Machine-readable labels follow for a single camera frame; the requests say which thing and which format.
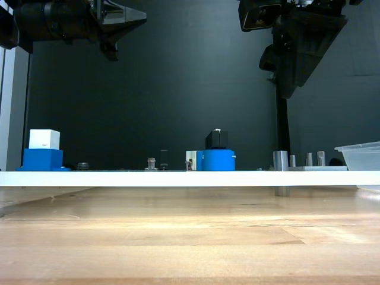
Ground silver metal cylinder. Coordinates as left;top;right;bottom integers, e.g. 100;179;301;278
273;150;290;197

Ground white taskboard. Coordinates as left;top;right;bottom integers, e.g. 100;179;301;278
0;169;380;188

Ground black clamp block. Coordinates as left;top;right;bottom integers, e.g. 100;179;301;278
204;129;229;150

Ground grey metal peg holder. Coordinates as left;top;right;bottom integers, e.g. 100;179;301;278
268;166;348;172

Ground clear plastic tub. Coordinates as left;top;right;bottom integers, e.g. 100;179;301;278
334;141;380;191

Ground white cube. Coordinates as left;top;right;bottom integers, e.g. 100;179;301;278
28;129;61;150

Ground beige connector housing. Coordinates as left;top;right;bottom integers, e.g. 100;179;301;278
185;150;204;172

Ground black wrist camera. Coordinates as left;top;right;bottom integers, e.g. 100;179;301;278
238;0;282;33

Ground blue round mount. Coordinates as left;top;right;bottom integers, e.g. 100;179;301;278
198;150;236;172

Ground blue square mount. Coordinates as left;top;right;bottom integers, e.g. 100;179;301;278
16;148;72;172

